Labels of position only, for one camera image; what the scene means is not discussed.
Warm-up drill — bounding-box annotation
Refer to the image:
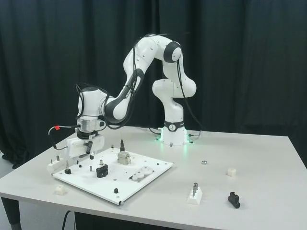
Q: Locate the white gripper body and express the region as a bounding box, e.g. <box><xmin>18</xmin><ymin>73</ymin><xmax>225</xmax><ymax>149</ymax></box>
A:
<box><xmin>66</xmin><ymin>136</ymin><xmax>105</xmax><ymax>159</ymax></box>

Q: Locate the white square peg holder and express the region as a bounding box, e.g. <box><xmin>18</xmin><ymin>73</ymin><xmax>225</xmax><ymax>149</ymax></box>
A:
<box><xmin>47</xmin><ymin>161</ymin><xmax>63</xmax><ymax>172</ymax></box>

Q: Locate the white round peg holder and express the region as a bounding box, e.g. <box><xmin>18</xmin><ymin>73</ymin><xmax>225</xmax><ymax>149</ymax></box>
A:
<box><xmin>187</xmin><ymin>189</ymin><xmax>203</xmax><ymax>206</ymax></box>

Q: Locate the black D-SUB plug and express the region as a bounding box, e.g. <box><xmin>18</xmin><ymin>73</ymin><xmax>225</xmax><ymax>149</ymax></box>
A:
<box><xmin>95</xmin><ymin>166</ymin><xmax>108</xmax><ymax>178</ymax></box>

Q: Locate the white task board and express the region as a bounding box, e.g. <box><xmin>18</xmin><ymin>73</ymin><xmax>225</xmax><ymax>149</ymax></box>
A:
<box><xmin>52</xmin><ymin>147</ymin><xmax>174</xmax><ymax>206</ymax></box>

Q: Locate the dark table leg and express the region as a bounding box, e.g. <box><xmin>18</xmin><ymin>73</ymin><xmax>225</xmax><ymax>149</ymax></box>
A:
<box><xmin>0</xmin><ymin>196</ymin><xmax>20</xmax><ymax>230</ymax></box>

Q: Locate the black curtain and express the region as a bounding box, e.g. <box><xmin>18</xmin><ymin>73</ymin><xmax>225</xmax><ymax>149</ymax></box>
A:
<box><xmin>0</xmin><ymin>0</ymin><xmax>307</xmax><ymax>170</ymax></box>

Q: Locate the black Ethernet plug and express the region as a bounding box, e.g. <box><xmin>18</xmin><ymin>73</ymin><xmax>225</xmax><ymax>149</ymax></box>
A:
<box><xmin>227</xmin><ymin>191</ymin><xmax>240</xmax><ymax>208</ymax></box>

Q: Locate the silver wrist ring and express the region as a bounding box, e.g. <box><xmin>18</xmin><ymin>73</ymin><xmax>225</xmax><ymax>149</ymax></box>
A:
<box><xmin>79</xmin><ymin>118</ymin><xmax>97</xmax><ymax>132</ymax></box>

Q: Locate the black rod on red-tagged wire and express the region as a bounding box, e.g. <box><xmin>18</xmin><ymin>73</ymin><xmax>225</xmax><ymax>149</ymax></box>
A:
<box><xmin>47</xmin><ymin>124</ymin><xmax>94</xmax><ymax>154</ymax></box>

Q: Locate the black floor cable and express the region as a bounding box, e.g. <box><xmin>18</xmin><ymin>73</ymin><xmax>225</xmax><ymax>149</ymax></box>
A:
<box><xmin>62</xmin><ymin>210</ymin><xmax>72</xmax><ymax>230</ymax></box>

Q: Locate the black forearm cable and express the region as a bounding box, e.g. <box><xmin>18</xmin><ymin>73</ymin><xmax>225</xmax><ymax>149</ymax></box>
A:
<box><xmin>75</xmin><ymin>33</ymin><xmax>159</xmax><ymax>130</ymax></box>

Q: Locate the black upper arm cable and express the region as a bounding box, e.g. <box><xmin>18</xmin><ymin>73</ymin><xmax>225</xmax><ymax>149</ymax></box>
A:
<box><xmin>176</xmin><ymin>57</ymin><xmax>202</xmax><ymax>138</ymax></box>

